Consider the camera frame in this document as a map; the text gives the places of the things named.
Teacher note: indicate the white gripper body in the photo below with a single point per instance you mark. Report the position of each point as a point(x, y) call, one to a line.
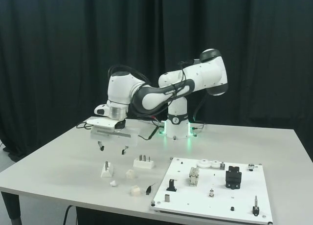
point(115, 136)

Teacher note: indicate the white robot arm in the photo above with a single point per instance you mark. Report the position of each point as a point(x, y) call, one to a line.
point(210, 73)

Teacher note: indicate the metal round peg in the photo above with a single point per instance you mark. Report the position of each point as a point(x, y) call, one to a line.
point(106, 166)

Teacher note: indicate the white three-hole peg holder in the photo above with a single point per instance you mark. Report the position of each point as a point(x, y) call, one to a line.
point(144, 165)

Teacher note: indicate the small white peg holder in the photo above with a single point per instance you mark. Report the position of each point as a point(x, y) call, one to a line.
point(107, 173)

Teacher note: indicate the short metal peg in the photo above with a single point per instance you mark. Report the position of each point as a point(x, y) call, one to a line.
point(222, 165)

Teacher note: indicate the round waterproof plug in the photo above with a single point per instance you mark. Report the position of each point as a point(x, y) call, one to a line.
point(250, 166)

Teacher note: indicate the white cube holder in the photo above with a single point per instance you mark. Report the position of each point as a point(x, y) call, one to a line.
point(136, 190)
point(130, 174)

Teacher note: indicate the small white gear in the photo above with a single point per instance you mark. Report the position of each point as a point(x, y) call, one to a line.
point(112, 183)

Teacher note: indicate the black USB plug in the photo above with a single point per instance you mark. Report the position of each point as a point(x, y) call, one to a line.
point(148, 190)

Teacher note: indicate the white large gear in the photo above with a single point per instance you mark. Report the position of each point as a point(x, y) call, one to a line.
point(203, 164)

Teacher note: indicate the white medium gear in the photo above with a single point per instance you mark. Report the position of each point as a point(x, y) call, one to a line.
point(215, 164)

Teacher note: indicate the black curtains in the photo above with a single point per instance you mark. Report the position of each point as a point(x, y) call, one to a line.
point(73, 51)

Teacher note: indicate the white task board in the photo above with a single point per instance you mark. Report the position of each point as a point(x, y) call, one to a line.
point(203, 205)

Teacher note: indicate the metal BNC plug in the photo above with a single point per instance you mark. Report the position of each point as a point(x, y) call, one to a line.
point(211, 193)

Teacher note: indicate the dark table leg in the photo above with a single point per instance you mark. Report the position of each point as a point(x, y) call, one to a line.
point(11, 208)

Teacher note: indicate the black D-SUB plug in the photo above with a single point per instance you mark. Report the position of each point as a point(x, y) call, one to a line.
point(233, 177)

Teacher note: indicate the metal bolt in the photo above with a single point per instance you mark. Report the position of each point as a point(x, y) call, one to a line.
point(255, 200)

